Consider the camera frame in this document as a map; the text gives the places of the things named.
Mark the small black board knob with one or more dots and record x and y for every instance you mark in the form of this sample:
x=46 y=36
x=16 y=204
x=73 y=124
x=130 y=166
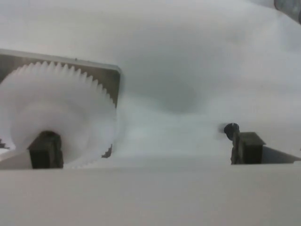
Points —
x=230 y=128

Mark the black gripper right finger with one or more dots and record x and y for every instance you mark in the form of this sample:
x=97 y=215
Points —
x=247 y=148

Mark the white task board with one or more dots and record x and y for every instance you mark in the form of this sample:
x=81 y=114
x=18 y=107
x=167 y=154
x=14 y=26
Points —
x=188 y=58

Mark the white large gear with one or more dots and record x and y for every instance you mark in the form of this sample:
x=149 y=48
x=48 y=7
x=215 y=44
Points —
x=58 y=106

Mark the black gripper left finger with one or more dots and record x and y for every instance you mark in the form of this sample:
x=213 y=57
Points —
x=45 y=153

